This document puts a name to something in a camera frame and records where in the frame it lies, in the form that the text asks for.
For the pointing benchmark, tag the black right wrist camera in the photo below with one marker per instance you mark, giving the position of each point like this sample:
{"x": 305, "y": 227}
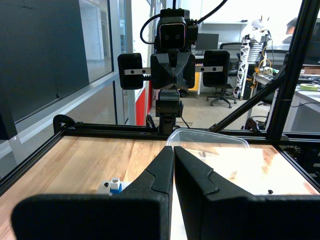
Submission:
{"x": 172, "y": 35}

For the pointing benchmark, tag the clear plastic tub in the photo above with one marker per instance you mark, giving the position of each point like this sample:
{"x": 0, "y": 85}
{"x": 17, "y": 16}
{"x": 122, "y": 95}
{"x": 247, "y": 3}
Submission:
{"x": 212, "y": 135}

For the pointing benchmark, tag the yellow drawer cabinet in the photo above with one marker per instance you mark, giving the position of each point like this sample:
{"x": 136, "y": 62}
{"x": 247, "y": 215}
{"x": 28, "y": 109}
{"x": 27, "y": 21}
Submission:
{"x": 197, "y": 81}

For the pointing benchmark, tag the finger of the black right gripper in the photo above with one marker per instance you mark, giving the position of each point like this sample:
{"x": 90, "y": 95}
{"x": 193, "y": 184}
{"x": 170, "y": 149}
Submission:
{"x": 186, "y": 72}
{"x": 161, "y": 72}

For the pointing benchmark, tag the white shelf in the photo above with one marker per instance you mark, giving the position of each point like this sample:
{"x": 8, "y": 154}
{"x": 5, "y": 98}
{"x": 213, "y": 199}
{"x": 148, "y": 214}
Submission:
{"x": 225, "y": 25}

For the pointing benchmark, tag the white desk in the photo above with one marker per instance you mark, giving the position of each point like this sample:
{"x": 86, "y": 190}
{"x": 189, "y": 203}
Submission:
{"x": 307, "y": 96}

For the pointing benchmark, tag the black curved frame bracket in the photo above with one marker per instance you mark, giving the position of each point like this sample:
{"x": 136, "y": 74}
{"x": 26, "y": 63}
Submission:
{"x": 252, "y": 123}
{"x": 60, "y": 118}

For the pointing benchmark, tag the black aluminium frame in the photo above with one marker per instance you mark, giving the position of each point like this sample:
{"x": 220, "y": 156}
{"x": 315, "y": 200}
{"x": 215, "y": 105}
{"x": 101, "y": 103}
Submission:
{"x": 280, "y": 122}

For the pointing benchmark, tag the red panel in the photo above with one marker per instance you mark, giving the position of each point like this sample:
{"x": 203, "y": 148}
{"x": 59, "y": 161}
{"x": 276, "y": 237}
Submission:
{"x": 140, "y": 107}

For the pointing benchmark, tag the blue socket with white insert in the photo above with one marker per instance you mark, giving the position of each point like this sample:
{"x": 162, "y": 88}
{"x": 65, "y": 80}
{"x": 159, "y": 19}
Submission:
{"x": 116, "y": 188}

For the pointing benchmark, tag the black office chair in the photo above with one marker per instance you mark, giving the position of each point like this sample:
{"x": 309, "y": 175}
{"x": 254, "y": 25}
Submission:
{"x": 233, "y": 67}

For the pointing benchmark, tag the green tape roll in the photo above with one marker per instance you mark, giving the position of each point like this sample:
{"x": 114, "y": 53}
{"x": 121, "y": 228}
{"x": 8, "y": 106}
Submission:
{"x": 309, "y": 87}

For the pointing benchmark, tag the white lattice robot figure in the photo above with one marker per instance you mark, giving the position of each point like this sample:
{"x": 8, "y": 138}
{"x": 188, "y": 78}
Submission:
{"x": 243, "y": 62}

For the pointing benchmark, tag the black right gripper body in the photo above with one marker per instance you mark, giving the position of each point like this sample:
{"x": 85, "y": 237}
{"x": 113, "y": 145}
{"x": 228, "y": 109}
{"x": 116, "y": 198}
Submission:
{"x": 216, "y": 60}

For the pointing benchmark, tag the black monitor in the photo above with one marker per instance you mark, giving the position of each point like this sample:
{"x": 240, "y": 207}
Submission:
{"x": 207, "y": 41}

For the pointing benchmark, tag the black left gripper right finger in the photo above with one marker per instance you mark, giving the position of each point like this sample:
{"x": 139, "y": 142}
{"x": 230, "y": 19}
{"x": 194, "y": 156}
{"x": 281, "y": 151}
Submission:
{"x": 237, "y": 217}

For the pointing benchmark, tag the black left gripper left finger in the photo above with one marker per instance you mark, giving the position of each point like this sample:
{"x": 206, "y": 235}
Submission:
{"x": 100, "y": 217}

